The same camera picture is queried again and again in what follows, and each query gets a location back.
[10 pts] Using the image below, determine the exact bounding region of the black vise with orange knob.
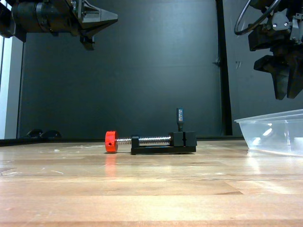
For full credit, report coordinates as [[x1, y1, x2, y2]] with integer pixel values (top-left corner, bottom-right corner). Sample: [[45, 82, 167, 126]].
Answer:
[[105, 131, 197, 156]]

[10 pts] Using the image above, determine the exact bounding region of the clear plastic tub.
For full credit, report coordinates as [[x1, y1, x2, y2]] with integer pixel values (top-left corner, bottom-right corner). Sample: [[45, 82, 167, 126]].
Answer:
[[233, 109, 303, 157]]

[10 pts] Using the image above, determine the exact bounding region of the black metal table frame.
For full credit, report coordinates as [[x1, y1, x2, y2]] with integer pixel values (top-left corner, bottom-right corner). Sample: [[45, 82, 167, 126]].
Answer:
[[0, 136, 246, 147]]

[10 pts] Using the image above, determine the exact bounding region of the black curved frame bracket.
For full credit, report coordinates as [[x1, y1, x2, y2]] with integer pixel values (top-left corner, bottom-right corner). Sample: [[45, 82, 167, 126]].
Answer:
[[26, 129, 44, 139], [40, 130, 62, 139]]

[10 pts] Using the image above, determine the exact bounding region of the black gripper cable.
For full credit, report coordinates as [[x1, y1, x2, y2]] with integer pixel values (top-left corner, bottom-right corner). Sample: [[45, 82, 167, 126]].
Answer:
[[233, 0, 284, 36]]

